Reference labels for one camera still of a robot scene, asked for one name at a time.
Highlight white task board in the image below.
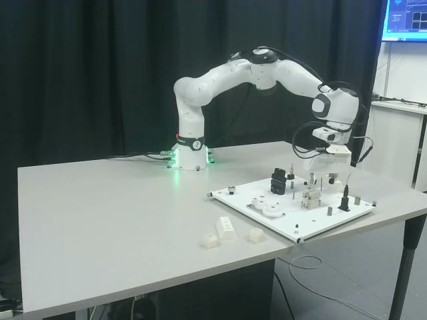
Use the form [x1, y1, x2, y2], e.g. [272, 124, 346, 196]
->
[206, 173, 378, 246]

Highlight black plug with cable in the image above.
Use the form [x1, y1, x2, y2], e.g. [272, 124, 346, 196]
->
[338, 173, 354, 213]

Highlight grey cable on floor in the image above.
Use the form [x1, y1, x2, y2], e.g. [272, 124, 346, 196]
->
[273, 255, 393, 320]

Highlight white cabinet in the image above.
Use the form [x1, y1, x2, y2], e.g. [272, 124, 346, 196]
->
[366, 99, 427, 193]

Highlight black looped wrist cable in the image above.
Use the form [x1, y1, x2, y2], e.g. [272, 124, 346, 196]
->
[291, 121, 335, 161]

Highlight black cables at arm foot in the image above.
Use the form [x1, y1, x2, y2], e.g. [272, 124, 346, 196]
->
[108, 151, 176, 162]

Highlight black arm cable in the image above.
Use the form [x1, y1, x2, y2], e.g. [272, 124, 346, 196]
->
[229, 48, 368, 167]

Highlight blue screen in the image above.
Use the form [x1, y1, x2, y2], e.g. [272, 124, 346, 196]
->
[381, 0, 427, 43]

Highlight black table leg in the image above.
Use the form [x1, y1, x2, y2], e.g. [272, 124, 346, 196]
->
[389, 213, 424, 320]

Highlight black D-SUB plug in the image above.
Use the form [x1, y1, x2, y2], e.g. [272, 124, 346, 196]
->
[269, 167, 288, 195]

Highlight black curtain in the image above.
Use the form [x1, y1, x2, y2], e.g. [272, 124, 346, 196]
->
[0, 0, 390, 320]

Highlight long white holder with holes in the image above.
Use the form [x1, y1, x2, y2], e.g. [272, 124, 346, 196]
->
[215, 216, 239, 240]

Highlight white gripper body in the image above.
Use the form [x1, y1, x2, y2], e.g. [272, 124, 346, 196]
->
[304, 153, 352, 177]

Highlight white large gear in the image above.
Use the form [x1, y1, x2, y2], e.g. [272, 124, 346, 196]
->
[262, 203, 285, 219]

